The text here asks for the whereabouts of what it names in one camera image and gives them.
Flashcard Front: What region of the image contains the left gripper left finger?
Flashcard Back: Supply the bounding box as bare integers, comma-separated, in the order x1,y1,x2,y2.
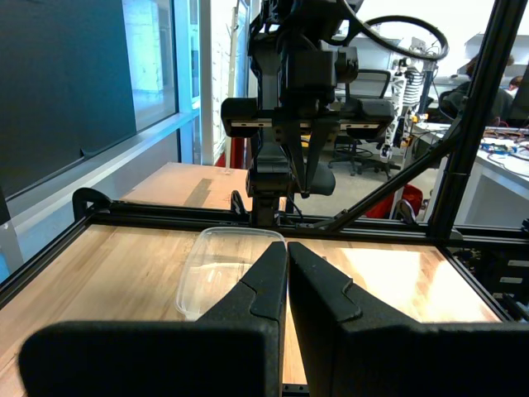
18,242,289,397

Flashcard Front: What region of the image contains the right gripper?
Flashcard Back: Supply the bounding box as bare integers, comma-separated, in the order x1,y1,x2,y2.
221,88,396,199

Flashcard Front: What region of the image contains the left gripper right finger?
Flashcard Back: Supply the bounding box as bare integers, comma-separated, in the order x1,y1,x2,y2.
288,242,529,397

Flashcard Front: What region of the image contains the clear plastic container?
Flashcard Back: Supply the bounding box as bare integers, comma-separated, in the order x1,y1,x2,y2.
175,226,286,322

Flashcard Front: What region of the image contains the black office chair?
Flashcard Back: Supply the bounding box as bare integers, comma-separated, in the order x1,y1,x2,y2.
329,69,405,179

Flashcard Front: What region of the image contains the person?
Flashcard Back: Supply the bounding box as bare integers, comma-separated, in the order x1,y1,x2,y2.
438,53,514,127
507,75,529,127

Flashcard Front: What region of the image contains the window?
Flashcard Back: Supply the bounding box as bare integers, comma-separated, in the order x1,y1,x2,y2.
122,0,203,132

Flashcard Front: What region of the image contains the white desk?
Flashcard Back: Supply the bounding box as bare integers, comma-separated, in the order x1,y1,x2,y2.
473,123,529,218

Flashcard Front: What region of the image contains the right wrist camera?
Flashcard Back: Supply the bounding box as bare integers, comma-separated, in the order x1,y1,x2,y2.
282,50,336,90

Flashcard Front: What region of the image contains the black frame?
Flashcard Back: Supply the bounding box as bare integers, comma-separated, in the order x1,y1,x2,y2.
0,0,529,324

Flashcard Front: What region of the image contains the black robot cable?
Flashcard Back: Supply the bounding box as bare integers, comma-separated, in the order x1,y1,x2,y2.
338,0,450,64

